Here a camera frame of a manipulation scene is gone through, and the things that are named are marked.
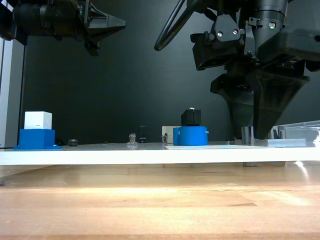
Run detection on beige connector housing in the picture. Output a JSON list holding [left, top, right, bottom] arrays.
[[161, 125, 176, 145]]

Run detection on grey peg plate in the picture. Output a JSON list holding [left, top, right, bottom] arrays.
[[234, 137, 306, 148]]

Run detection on white cube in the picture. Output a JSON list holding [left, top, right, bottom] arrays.
[[24, 111, 53, 131]]

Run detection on clear plastic socket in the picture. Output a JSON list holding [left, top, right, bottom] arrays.
[[127, 133, 139, 146]]

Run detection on black block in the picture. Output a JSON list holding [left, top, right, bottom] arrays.
[[180, 108, 202, 126]]

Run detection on large white board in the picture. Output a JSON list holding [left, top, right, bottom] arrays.
[[0, 141, 320, 166]]

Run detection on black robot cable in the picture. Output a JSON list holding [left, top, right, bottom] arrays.
[[153, 0, 201, 52]]

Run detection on large steel cylinder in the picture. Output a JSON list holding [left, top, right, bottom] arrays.
[[241, 126, 256, 168]]

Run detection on clear plastic tub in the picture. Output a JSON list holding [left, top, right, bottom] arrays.
[[268, 119, 320, 148]]

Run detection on blue square base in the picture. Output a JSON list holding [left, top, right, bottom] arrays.
[[12, 128, 63, 150]]

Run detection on blue round holder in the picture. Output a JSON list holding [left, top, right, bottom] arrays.
[[172, 126, 209, 146]]

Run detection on grey aluminium frame post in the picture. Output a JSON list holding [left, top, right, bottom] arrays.
[[0, 37, 26, 148]]

